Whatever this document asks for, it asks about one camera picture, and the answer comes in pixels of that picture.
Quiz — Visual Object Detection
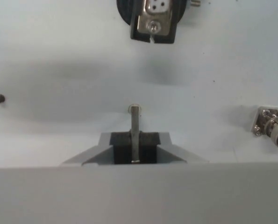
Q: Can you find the thin metal square peg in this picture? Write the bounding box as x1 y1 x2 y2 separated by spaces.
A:
130 105 141 164

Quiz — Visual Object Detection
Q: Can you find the white task board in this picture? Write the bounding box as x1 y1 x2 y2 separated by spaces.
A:
0 0 278 169

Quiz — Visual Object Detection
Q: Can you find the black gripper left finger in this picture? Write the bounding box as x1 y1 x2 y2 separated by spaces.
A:
59 132 133 167

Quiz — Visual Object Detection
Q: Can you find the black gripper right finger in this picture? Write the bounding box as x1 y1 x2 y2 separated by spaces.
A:
138 132 210 164

